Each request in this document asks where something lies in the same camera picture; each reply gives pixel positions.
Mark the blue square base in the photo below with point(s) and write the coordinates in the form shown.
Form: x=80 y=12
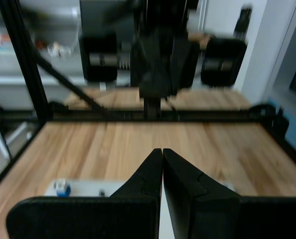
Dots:
x=64 y=192

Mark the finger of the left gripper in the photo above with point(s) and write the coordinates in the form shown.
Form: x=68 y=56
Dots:
x=183 y=74

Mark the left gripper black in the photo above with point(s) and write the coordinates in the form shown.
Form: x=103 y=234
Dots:
x=99 y=59

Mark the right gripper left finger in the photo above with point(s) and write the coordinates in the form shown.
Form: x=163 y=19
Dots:
x=88 y=219

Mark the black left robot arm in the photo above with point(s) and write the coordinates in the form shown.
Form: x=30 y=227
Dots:
x=162 y=12

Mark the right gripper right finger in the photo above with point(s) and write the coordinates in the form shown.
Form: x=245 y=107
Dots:
x=237 y=219

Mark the white taskboard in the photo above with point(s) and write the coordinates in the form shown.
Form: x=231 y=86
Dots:
x=88 y=186

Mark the white cube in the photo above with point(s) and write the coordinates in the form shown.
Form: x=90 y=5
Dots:
x=59 y=184

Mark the white shelf unit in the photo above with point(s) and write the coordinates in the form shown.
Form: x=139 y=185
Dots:
x=60 y=69

